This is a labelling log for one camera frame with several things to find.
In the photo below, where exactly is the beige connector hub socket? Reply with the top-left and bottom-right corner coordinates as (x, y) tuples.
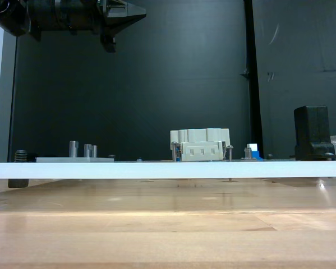
(169, 128), (234, 163)

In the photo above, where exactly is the small blue white connector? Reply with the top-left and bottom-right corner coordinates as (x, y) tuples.
(247, 143), (261, 161)

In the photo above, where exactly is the black frame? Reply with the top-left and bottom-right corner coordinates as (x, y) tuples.
(240, 0), (264, 159)

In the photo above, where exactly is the black connector housing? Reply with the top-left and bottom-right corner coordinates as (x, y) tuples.
(289, 105), (336, 161)

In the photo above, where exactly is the black threaded screw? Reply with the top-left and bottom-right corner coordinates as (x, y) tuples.
(13, 150), (27, 163)

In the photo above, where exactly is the grey metal plate with pegs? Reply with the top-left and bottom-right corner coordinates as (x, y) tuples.
(35, 141), (115, 163)

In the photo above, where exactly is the black board standoff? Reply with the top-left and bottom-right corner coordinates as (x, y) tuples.
(7, 178), (30, 188)

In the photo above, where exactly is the white board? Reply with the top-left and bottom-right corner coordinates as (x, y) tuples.
(0, 161), (336, 180)

